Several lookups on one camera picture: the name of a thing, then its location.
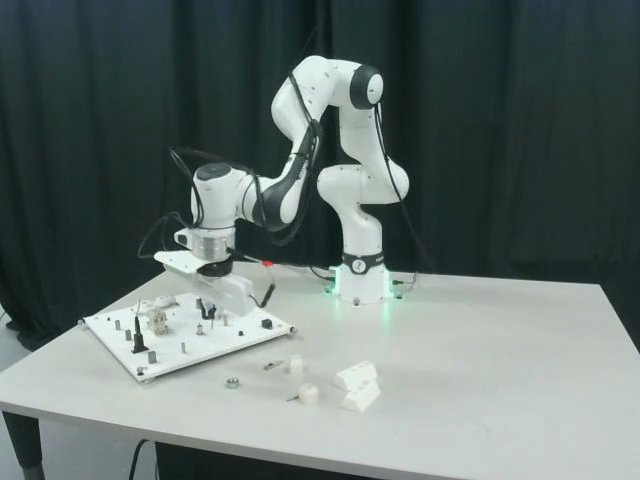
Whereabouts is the flat white mounting plate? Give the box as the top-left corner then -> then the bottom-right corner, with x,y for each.
154,249 -> 207,276

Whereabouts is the dark table leg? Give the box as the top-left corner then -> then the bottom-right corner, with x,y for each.
0,410 -> 40,480

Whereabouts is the white peg holder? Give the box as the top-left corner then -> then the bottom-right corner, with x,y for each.
333,360 -> 380,389
339,378 -> 383,414

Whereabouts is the black curtain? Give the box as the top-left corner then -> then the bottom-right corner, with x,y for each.
0,0 -> 640,346

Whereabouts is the white translucent plug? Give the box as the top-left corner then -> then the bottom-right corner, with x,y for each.
144,309 -> 169,337

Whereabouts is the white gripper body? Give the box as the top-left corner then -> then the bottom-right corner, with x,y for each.
166,264 -> 251,318

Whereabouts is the black camera cable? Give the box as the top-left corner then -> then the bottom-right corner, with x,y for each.
138,211 -> 197,262

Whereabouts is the white task board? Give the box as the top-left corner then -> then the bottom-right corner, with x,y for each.
81,287 -> 297,385

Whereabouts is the tall black plug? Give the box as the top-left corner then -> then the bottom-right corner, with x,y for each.
130,314 -> 147,354

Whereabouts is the black floor cable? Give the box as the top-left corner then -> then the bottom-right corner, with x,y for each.
130,438 -> 162,480

